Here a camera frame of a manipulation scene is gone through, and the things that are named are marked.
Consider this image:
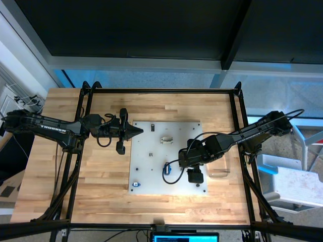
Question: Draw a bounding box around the brown cardboard box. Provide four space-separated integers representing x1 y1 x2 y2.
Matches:
0 170 26 202

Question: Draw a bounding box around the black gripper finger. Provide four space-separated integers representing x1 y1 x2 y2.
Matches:
125 131 144 141
125 122 144 132

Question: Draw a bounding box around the black arm arched cable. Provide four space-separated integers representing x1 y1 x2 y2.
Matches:
277 108 305 125

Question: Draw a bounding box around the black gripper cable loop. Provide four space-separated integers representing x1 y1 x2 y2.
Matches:
162 131 239 185

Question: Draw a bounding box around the white cable bundle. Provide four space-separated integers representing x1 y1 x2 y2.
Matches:
14 94 45 108

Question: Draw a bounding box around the clear plastic tub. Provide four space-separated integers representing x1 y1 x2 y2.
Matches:
204 151 232 180

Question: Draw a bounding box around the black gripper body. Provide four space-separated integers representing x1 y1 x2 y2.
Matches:
178 141 210 184
110 108 130 155

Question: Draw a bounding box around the black aluminium frame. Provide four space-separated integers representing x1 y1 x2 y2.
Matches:
0 80 323 242

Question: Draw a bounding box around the black table-edge camera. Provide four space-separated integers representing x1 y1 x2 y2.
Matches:
152 218 169 232

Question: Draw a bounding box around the white task board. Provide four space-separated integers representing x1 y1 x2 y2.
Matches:
128 121 208 195

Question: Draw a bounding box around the white metal step stool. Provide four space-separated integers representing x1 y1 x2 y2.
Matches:
259 123 323 214

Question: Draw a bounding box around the blue laptop screen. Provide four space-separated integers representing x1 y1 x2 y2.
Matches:
150 232 220 242

